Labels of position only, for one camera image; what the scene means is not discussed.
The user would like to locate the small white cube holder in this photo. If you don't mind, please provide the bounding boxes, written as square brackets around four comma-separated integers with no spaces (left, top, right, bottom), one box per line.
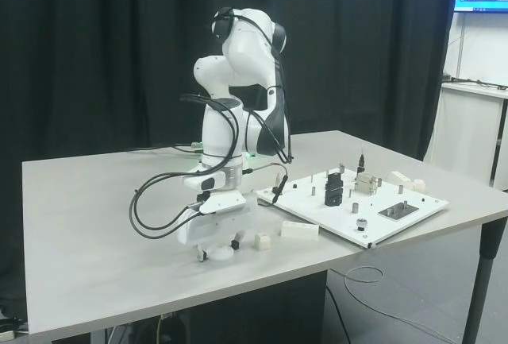
[253,231,272,251]

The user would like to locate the white block holder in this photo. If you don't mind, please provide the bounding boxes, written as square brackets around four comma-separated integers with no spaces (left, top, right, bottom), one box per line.
[387,170,414,187]

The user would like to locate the black cables behind robot foot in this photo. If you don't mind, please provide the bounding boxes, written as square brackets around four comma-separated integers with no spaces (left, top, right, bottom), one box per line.
[133,141,204,156]

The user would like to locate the beige metal Ethernet plug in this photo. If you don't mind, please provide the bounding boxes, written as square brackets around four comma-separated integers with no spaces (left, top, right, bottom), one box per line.
[354,172,383,196]

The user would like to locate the white cabinet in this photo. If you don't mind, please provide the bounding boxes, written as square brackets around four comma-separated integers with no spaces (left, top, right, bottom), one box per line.
[423,79,508,193]

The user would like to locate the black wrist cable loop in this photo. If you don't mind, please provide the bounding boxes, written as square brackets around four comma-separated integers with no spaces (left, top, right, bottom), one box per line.
[132,170,208,242]

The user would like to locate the thin black rod red tag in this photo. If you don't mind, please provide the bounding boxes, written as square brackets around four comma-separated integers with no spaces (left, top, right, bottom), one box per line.
[241,163,290,203]

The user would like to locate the long white peg holder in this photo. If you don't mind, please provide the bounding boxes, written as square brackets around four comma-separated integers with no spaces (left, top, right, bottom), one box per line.
[279,220,321,242]

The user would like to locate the white large gear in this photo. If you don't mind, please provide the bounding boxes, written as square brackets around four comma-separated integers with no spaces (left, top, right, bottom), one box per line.
[207,245,235,263]

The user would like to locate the white power strip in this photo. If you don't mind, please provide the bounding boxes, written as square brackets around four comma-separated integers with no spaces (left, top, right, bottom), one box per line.
[0,314,25,339]

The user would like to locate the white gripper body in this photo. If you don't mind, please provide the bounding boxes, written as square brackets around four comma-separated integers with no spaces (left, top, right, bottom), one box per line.
[176,207,260,246]

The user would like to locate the dark grey table leg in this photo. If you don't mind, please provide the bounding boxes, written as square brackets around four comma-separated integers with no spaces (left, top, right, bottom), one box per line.
[461,216,502,344]

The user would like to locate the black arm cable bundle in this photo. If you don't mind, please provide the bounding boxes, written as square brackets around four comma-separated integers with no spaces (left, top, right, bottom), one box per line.
[180,6,295,164]

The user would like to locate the black D-SUB plug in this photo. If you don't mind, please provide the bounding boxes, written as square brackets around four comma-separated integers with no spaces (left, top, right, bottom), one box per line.
[324,172,344,207]

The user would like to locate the black floor cable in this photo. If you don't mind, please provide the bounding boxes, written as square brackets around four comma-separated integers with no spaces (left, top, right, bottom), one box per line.
[325,286,352,344]

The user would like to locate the black curtain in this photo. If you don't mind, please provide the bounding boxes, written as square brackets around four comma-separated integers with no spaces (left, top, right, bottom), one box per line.
[0,0,457,321]

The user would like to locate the grey floor cable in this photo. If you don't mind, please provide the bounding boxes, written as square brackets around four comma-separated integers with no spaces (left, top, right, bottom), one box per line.
[342,266,469,344]

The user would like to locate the white task board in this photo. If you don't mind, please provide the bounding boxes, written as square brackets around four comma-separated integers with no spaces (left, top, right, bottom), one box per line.
[251,163,451,250]

